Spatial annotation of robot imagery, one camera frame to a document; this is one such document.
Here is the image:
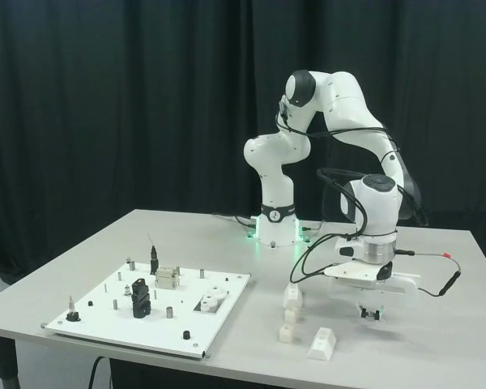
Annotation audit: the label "tall white holder with holes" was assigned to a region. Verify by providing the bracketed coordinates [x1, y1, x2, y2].
[282, 283, 305, 308]

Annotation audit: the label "small white box dark window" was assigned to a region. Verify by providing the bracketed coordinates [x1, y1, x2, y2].
[335, 237, 366, 259]

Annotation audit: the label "silver ring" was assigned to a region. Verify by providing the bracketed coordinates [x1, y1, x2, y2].
[361, 242, 397, 265]

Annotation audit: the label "black D-SUB plug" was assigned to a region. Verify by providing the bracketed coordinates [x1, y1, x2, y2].
[130, 277, 151, 318]

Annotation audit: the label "black table leg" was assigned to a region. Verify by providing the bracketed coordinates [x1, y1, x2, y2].
[0, 334, 19, 389]

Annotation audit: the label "black plug with thin cable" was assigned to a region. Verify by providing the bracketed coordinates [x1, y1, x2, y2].
[147, 233, 160, 273]

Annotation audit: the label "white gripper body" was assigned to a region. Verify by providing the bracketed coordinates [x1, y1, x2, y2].
[325, 271, 423, 310]

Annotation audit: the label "white wedge holder with holes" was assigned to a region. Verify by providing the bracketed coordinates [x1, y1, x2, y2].
[306, 327, 338, 361]

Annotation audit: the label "flat white mounting plate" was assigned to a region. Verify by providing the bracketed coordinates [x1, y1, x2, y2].
[322, 264, 391, 282]

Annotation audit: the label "black cable under table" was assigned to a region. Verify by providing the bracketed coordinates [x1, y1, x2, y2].
[89, 355, 111, 389]

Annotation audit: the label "black curtains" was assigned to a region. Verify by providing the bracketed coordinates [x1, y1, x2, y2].
[0, 0, 486, 284]

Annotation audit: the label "white task board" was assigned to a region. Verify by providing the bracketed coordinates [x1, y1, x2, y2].
[40, 259, 254, 360]

